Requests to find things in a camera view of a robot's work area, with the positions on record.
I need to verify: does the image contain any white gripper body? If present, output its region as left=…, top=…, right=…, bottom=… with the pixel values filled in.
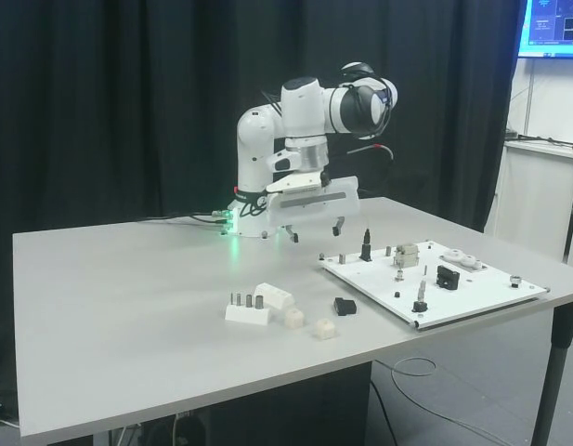
left=266, top=176, right=361, bottom=229

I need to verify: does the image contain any white round peg holder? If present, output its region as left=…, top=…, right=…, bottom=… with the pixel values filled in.
left=224, top=300, right=272, bottom=327

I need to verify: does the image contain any black upright plug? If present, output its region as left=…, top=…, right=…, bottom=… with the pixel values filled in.
left=358, top=221, right=373, bottom=262

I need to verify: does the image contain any white holder with square holes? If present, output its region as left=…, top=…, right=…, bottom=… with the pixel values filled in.
left=253, top=282, right=297, bottom=310

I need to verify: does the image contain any beige rectangular plug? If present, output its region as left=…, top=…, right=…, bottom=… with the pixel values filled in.
left=394, top=243, right=418, bottom=269

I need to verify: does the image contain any black D-SUB plug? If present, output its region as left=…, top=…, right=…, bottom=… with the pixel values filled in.
left=333, top=297, right=359, bottom=317

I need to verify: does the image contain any white task board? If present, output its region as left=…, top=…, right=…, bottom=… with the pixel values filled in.
left=316, top=239, right=552, bottom=332

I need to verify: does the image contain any white cabinet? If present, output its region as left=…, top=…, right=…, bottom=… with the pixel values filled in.
left=492, top=138, right=573, bottom=269

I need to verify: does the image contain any black curtain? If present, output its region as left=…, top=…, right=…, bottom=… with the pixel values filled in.
left=0, top=0, right=519, bottom=261

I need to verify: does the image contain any black table leg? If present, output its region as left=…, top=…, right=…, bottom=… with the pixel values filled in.
left=531, top=296, right=573, bottom=446

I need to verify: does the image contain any blue screen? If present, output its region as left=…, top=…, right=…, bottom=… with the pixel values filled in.
left=516, top=0, right=573, bottom=60

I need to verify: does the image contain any flat white mount plate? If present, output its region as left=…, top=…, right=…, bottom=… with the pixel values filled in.
left=266, top=172, right=323, bottom=192

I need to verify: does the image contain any silver wrist ring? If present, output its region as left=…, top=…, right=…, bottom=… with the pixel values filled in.
left=285, top=141, right=328, bottom=171

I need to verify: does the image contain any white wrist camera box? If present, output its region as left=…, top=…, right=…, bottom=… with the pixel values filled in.
left=267, top=148, right=296, bottom=174

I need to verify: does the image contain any black base cable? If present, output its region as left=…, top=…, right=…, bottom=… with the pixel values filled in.
left=188, top=211, right=231, bottom=227

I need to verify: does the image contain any grey floor cable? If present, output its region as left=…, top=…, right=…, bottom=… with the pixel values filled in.
left=390, top=356, right=510, bottom=442

